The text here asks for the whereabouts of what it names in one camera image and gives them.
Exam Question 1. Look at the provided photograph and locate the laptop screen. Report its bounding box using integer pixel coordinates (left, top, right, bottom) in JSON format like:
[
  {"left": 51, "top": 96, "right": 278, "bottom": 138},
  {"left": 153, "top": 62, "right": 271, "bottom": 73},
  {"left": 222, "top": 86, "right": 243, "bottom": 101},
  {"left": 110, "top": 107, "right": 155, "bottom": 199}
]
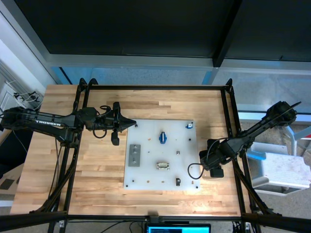
[{"left": 145, "top": 223, "right": 211, "bottom": 233}]

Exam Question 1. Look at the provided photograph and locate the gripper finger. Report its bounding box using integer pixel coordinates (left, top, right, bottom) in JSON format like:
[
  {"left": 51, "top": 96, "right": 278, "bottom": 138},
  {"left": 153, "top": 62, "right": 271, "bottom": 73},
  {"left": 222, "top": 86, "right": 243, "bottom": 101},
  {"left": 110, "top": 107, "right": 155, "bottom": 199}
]
[
  {"left": 121, "top": 122, "right": 137, "bottom": 133},
  {"left": 121, "top": 114, "right": 137, "bottom": 124}
]

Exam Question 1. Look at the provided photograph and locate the white plastic board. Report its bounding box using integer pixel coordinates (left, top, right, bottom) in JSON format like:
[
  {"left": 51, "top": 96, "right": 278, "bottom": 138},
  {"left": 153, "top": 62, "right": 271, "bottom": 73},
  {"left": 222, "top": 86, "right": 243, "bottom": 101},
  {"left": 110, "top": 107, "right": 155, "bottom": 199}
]
[{"left": 123, "top": 119, "right": 201, "bottom": 191}]

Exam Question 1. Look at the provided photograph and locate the blue round connector socket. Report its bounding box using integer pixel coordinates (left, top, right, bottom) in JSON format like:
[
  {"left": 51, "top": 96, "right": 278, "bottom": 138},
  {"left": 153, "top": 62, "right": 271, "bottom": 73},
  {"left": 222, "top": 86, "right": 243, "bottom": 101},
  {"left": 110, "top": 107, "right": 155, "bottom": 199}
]
[{"left": 157, "top": 131, "right": 168, "bottom": 145}]

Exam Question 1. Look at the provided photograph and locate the grey metal plate with pegs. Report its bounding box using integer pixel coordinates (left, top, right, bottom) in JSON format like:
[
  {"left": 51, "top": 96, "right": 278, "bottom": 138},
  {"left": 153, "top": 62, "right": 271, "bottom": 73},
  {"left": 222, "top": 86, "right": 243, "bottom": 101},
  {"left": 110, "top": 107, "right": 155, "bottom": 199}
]
[{"left": 128, "top": 144, "right": 142, "bottom": 167}]

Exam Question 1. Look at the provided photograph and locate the bundle of room cables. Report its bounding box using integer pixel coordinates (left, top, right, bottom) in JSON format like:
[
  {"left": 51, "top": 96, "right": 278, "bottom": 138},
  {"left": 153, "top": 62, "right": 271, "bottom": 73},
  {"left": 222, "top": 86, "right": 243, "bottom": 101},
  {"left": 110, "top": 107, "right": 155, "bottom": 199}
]
[{"left": 12, "top": 90, "right": 42, "bottom": 104}]

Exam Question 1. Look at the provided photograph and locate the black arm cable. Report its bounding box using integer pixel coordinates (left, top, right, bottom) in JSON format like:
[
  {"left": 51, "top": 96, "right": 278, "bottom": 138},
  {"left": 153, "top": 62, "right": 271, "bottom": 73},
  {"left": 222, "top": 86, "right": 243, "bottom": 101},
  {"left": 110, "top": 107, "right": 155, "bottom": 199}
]
[
  {"left": 188, "top": 140, "right": 213, "bottom": 181},
  {"left": 92, "top": 126, "right": 108, "bottom": 139}
]

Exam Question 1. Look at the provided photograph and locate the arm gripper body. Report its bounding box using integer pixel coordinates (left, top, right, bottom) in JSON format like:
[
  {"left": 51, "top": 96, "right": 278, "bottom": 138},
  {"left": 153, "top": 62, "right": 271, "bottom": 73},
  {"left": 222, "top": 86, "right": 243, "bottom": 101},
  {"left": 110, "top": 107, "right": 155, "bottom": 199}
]
[
  {"left": 96, "top": 101, "right": 121, "bottom": 146},
  {"left": 206, "top": 139, "right": 225, "bottom": 179}
]

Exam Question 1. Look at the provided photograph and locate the small black table camera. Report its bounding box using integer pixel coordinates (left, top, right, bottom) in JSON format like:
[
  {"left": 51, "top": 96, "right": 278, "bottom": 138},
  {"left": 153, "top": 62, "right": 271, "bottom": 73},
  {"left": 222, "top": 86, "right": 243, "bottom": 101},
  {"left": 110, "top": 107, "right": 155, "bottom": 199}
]
[{"left": 148, "top": 211, "right": 160, "bottom": 224}]

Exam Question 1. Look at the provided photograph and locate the white step stool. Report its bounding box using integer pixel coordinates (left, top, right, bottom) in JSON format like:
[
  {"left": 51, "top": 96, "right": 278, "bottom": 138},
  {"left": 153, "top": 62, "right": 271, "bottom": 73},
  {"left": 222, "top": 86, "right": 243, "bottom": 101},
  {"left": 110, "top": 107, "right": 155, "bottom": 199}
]
[{"left": 251, "top": 143, "right": 311, "bottom": 196}]

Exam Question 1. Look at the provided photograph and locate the clear plastic tub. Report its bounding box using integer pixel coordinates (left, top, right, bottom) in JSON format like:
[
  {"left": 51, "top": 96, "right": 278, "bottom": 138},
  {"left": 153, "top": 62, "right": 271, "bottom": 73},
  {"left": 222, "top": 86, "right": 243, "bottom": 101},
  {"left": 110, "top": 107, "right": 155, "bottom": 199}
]
[{"left": 199, "top": 145, "right": 223, "bottom": 181}]

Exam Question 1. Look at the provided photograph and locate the black aluminium frame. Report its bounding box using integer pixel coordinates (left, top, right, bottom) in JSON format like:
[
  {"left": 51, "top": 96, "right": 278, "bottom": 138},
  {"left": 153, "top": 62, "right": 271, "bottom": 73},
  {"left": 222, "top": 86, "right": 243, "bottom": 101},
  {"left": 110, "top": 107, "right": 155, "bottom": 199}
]
[{"left": 0, "top": 77, "right": 311, "bottom": 233}]

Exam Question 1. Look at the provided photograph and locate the cardboard box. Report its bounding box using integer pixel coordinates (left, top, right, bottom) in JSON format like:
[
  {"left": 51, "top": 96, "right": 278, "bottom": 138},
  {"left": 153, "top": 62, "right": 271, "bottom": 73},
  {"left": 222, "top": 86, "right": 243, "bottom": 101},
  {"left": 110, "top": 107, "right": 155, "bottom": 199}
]
[{"left": 0, "top": 162, "right": 25, "bottom": 195}]

